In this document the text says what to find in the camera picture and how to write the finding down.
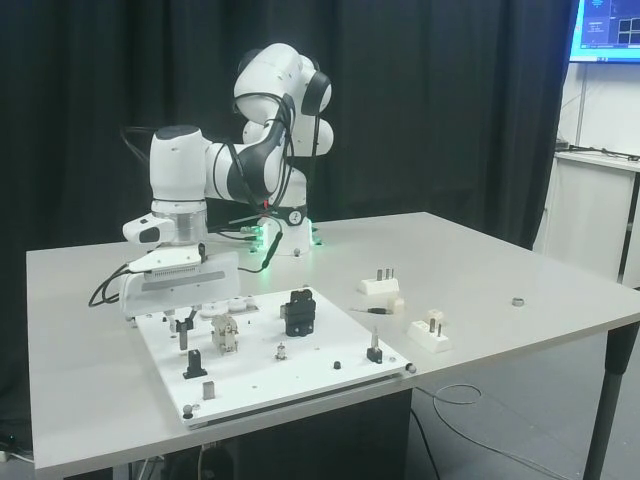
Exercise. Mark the black table leg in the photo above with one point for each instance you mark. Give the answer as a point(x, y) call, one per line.
point(607, 400)

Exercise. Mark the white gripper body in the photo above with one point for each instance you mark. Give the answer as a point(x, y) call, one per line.
point(215, 287)

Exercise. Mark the black curtains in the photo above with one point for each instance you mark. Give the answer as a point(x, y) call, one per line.
point(75, 100)

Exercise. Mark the white task board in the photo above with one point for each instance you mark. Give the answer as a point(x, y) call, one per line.
point(300, 380)

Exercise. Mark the blue screen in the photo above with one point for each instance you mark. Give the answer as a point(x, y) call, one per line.
point(607, 30)

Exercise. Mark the small white block holder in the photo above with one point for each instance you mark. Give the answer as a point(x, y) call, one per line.
point(396, 305)

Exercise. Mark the metal nut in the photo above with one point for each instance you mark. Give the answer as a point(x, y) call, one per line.
point(518, 302)

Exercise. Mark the white cabinet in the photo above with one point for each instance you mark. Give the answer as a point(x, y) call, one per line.
point(590, 215)

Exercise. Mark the large metal square peg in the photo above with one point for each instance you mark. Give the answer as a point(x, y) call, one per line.
point(208, 391)

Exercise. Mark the white small gear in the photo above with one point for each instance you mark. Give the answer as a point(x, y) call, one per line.
point(252, 302)

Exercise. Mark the white medium gear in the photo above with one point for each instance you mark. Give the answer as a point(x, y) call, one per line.
point(237, 305)

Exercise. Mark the thick metal round peg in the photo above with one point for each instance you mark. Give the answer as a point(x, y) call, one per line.
point(389, 273)

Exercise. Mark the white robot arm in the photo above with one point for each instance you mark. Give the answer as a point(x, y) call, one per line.
point(177, 170)

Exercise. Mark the pale waterproof plug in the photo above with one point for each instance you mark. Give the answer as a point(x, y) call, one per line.
point(224, 336)

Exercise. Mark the black box under table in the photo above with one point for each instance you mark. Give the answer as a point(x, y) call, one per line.
point(300, 440)

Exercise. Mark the white large gear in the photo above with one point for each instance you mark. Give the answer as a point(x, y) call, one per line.
point(214, 311)

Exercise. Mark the white round peg holder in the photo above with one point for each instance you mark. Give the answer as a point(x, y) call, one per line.
point(377, 287)

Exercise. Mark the white square peg holder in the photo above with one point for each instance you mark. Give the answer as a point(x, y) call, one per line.
point(430, 342)

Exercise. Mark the black D-SUB plug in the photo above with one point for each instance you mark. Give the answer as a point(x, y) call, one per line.
point(299, 315)

